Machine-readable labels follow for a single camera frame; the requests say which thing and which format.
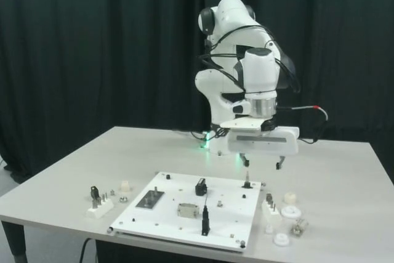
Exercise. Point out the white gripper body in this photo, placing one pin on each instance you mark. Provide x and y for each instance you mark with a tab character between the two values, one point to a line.
261	144

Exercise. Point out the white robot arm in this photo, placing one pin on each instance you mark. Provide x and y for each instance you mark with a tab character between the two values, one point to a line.
255	69

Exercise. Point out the cream round plastic part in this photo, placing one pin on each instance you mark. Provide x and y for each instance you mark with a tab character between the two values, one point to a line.
290	197
124	185

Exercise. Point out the large metal square peg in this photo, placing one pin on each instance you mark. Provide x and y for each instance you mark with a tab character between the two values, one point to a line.
269	198
96	204

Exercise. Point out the white large gear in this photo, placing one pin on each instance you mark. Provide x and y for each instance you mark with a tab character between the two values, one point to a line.
291	212

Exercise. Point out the white peg holder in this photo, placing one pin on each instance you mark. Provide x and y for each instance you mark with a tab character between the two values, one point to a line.
272	215
98	213

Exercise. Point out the black Ethernet plug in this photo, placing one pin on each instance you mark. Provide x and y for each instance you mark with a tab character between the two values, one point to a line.
200	188

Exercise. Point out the white task board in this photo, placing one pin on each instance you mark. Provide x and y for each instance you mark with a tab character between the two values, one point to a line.
184	192

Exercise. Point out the black USB plug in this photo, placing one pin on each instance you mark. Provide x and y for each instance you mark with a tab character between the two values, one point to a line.
205	223

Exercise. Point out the white medium gear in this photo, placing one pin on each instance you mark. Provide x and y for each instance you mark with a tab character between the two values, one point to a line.
281	239

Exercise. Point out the metal BNC plug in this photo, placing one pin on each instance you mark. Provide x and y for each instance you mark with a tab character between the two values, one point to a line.
123	199

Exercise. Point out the black D-SUB plug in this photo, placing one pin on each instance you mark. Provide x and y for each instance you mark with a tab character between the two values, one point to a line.
94	193

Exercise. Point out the black curtain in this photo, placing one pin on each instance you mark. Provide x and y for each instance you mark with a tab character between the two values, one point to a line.
92	59

